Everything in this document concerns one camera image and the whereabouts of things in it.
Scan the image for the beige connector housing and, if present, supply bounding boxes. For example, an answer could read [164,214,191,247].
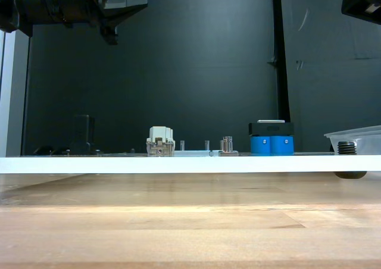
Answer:
[145,126,175,157]

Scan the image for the blue and black connector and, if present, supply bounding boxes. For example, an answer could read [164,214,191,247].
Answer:
[248,119,295,156]

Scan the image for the clear plastic tub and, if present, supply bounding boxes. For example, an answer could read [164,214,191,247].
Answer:
[323,125,381,156]

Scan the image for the black set screw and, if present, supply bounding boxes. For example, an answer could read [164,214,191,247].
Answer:
[337,141,357,156]

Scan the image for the aluminium block with posts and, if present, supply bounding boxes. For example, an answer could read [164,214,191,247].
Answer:
[173,140,213,157]

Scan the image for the white task board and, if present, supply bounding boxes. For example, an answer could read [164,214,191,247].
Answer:
[0,153,381,180]

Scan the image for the small metal socket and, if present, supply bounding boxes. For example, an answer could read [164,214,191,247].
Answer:
[218,135,239,157]

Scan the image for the black wall post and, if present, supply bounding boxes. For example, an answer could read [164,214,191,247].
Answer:
[270,0,292,123]

